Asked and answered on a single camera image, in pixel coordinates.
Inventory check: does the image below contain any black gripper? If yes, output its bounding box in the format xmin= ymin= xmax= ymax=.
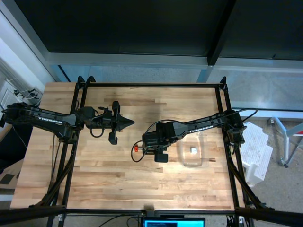
xmin=151 ymin=141 xmax=170 ymax=164
xmin=104 ymin=101 xmax=135 ymax=145

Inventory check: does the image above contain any clear plastic tub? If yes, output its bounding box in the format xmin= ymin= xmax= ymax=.
xmin=176 ymin=132 xmax=208 ymax=169

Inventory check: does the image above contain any laptop screen with blue edge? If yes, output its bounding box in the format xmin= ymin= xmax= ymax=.
xmin=142 ymin=217 xmax=206 ymax=227

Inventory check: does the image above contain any white stepped foam block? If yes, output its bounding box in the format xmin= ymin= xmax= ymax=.
xmin=241 ymin=122 xmax=273 ymax=188

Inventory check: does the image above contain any white power strip with plugs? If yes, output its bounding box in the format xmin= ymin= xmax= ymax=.
xmin=11 ymin=87 xmax=41 ymax=101

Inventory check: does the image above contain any cardboard box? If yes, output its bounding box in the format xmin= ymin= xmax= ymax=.
xmin=0 ymin=158 xmax=24 ymax=190

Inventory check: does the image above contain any grey metal stand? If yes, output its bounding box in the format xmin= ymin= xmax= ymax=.
xmin=267 ymin=117 xmax=303 ymax=169

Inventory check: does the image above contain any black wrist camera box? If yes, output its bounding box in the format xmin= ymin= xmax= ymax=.
xmin=141 ymin=132 xmax=157 ymax=150

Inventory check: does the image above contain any arm long black cable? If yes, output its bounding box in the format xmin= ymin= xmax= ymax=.
xmin=89 ymin=124 xmax=104 ymax=139
xmin=129 ymin=139 xmax=146 ymax=163

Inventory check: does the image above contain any black table-level camera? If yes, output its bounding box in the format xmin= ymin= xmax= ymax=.
xmin=141 ymin=208 xmax=162 ymax=217

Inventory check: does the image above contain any black aluminium frame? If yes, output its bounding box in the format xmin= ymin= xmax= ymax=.
xmin=0 ymin=75 xmax=303 ymax=227

